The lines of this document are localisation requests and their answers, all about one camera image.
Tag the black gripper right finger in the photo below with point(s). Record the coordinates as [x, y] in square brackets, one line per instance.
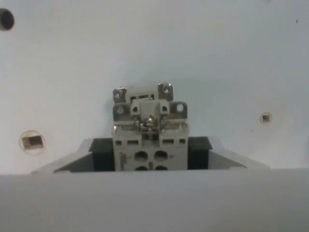
[200, 153]

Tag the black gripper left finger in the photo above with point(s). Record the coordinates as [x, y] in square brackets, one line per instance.
[101, 155]

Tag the grey waterproof plug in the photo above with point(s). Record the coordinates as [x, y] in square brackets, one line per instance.
[149, 149]

